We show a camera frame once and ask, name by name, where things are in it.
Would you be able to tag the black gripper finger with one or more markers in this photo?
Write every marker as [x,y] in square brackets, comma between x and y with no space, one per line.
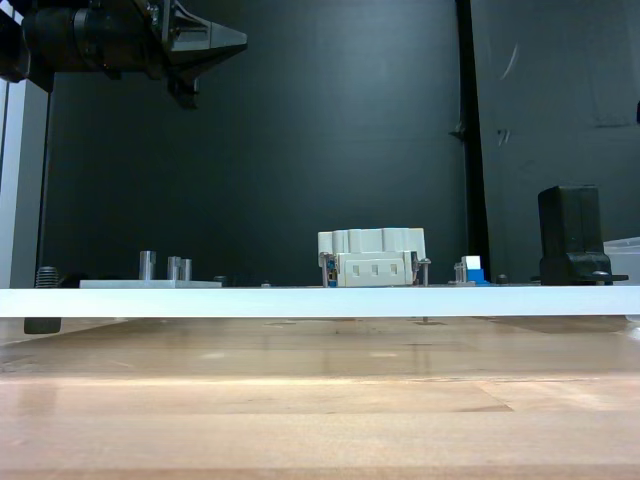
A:
[220,39]
[200,62]

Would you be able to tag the beige connector housing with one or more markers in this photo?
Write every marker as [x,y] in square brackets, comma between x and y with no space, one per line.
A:
[372,250]

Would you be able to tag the white task board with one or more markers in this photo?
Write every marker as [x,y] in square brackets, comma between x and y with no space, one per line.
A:
[320,302]

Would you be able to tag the blue and white connector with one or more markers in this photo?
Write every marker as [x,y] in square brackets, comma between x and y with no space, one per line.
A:
[475,276]

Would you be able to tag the clear plastic tub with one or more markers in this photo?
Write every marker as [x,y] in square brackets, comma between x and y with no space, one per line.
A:
[625,255]

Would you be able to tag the grey aluminium enclosure post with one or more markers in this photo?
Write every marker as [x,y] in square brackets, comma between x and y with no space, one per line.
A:
[25,200]

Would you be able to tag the silver slotted metal post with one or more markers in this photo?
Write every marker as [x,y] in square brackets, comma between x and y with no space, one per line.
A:
[148,265]
[180,270]

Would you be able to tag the grey metal base plate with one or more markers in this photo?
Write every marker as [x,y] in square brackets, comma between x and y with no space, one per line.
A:
[150,284]

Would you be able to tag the black enclosure column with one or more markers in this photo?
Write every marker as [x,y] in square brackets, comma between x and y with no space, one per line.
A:
[472,150]

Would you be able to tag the black USB socket mount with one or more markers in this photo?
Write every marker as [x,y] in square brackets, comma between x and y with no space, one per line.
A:
[567,225]

